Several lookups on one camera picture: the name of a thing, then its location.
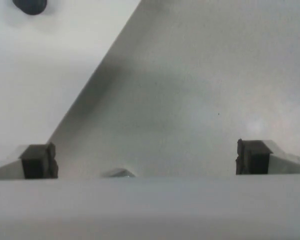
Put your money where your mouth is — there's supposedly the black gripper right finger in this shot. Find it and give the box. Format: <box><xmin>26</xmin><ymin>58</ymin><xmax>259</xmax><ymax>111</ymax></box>
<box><xmin>236</xmin><ymin>138</ymin><xmax>300</xmax><ymax>176</ymax></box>

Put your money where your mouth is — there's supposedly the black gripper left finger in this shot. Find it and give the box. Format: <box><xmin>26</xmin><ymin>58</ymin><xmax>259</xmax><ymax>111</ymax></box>
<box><xmin>0</xmin><ymin>141</ymin><xmax>60</xmax><ymax>180</ymax></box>

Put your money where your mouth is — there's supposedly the metal hex nut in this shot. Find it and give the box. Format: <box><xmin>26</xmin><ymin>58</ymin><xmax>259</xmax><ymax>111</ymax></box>
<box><xmin>99</xmin><ymin>167</ymin><xmax>137</xmax><ymax>179</ymax></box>

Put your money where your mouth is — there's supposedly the white task board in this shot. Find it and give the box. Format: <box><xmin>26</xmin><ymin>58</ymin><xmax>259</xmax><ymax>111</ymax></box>
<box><xmin>0</xmin><ymin>0</ymin><xmax>143</xmax><ymax>173</ymax></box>

